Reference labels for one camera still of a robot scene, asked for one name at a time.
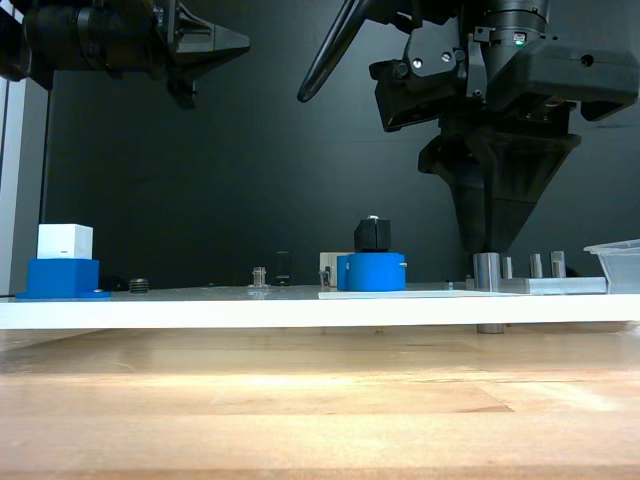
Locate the silver metal cylinder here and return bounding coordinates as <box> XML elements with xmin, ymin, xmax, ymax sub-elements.
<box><xmin>473</xmin><ymin>252</ymin><xmax>504</xmax><ymax>335</ymax></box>

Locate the black clamp block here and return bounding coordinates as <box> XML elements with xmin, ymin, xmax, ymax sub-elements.
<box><xmin>353</xmin><ymin>214</ymin><xmax>391</xmax><ymax>253</ymax></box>

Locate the grey aluminium bar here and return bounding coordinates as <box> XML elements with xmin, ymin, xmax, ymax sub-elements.
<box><xmin>464</xmin><ymin>276</ymin><xmax>607</xmax><ymax>296</ymax></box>

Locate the blue round holder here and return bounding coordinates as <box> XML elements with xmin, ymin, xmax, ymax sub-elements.
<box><xmin>337</xmin><ymin>252</ymin><xmax>408</xmax><ymax>292</ymax></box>

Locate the clear plastic tub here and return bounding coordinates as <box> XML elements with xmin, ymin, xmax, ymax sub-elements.
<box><xmin>583</xmin><ymin>238</ymin><xmax>640</xmax><ymax>295</ymax></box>

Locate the beige connector housing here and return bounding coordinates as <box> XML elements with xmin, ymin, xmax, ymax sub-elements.
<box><xmin>318</xmin><ymin>252</ymin><xmax>346</xmax><ymax>290</ymax></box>

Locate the white cube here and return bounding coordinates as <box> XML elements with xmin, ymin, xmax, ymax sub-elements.
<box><xmin>37</xmin><ymin>223</ymin><xmax>94</xmax><ymax>261</ymax></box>

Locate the white board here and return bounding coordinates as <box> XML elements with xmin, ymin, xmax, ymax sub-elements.
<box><xmin>0</xmin><ymin>287</ymin><xmax>640</xmax><ymax>331</ymax></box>

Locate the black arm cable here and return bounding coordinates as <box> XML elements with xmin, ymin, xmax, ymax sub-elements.
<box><xmin>297</xmin><ymin>0</ymin><xmax>371</xmax><ymax>104</ymax></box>

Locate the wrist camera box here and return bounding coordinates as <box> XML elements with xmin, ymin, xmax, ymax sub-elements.
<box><xmin>369</xmin><ymin>29</ymin><xmax>484</xmax><ymax>134</ymax></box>

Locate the blue square mount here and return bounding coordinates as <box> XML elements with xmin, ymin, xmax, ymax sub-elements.
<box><xmin>14</xmin><ymin>258</ymin><xmax>112</xmax><ymax>300</ymax></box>

